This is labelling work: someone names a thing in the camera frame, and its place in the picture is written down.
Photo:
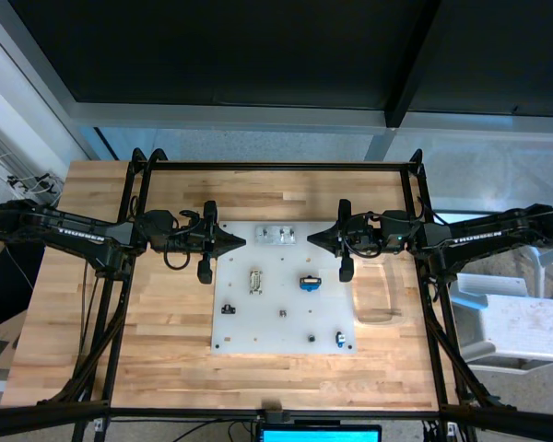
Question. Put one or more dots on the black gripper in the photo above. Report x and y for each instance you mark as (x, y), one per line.
(345, 271)
(209, 239)

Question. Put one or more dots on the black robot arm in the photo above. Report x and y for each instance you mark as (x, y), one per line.
(477, 239)
(80, 235)

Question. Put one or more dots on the blue and black D-sub connector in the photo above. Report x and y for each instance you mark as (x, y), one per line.
(309, 284)

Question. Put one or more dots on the aluminium block with pins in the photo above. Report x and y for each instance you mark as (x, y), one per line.
(276, 235)

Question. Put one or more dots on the beige connector housing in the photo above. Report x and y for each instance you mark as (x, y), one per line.
(256, 282)

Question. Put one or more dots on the black clamp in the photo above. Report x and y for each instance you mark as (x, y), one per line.
(229, 309)

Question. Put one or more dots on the clear plastic tub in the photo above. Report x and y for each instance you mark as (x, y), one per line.
(380, 317)

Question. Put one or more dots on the white board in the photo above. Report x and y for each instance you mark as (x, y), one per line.
(267, 331)

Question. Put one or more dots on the small blue and white connector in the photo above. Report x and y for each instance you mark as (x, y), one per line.
(340, 339)

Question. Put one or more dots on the blue laptop screen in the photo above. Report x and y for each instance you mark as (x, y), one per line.
(318, 435)

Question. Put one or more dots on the white plastic stool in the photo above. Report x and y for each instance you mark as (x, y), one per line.
(521, 322)

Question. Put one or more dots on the cardboard box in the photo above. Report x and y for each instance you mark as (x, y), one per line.
(0, 336)

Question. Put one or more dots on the black metal frame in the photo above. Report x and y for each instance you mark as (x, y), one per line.
(276, 165)

